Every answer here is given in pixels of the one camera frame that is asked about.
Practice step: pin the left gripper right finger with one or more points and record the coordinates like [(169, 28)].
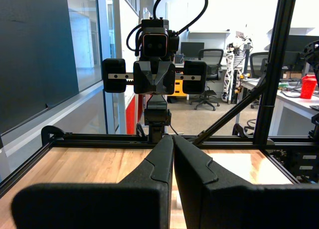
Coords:
[(236, 206)]

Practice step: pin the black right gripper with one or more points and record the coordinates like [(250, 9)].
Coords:
[(114, 84)]

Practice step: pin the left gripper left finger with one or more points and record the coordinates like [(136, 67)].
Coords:
[(99, 206)]

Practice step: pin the yellow tool cabinet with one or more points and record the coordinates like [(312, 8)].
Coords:
[(180, 88)]

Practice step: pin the red cabinet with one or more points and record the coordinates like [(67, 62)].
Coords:
[(130, 114)]

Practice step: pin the black computer monitor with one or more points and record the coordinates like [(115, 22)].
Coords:
[(192, 49), (294, 54)]

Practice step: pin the white lattice stand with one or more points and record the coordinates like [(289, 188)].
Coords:
[(231, 74)]

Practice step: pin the red plastic container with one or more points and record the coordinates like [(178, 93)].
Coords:
[(308, 88)]

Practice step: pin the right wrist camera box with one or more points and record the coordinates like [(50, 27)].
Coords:
[(155, 44)]

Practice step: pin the black curved frame bracket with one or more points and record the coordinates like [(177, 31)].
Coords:
[(49, 130), (239, 129)]

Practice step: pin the black aluminium frame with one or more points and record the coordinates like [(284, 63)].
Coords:
[(276, 64)]

